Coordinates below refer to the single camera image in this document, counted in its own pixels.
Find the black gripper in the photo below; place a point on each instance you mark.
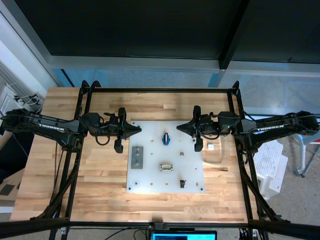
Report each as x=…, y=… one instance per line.
x=197, y=112
x=121, y=113

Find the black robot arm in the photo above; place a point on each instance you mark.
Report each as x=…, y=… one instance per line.
x=270, y=127
x=50, y=126

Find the small white connector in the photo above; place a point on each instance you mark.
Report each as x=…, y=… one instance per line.
x=211, y=146

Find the beige multi-pin connector housing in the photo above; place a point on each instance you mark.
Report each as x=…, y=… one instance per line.
x=166, y=167

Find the grey metal plate with pegs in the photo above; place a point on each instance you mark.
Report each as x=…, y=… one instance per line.
x=134, y=160

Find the white task board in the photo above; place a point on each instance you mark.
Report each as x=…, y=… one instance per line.
x=150, y=172

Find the laptop screen with blue edge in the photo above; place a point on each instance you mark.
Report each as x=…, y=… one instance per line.
x=182, y=236

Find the chair with metal legs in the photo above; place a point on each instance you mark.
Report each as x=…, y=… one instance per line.
x=316, y=141

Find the cardboard box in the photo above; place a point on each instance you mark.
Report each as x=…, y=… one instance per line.
x=13, y=182

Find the blue connector mount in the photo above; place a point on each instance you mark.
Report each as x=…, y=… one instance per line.
x=165, y=143

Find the black table frame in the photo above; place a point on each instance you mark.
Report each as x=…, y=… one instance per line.
x=160, y=89

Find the black table-level camera box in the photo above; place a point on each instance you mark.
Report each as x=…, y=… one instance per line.
x=160, y=225

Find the black vertical post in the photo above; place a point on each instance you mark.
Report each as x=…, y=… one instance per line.
x=231, y=37

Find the white corner bracket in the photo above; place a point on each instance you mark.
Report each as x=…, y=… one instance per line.
x=63, y=230
x=255, y=232

